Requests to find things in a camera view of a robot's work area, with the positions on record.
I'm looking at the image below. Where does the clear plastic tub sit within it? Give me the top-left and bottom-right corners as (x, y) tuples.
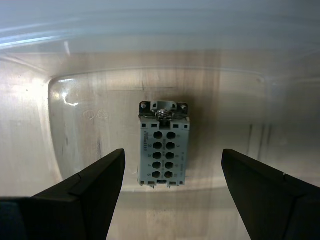
(0, 0), (320, 240)

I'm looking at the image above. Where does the grey ten-pin connector insert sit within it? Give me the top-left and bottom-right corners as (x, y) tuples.
(137, 99), (190, 188)

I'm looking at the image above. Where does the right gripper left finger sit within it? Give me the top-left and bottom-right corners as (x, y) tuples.
(0, 148), (126, 240)

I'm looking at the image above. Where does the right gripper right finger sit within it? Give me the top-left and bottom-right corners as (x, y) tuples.
(221, 149), (320, 240)

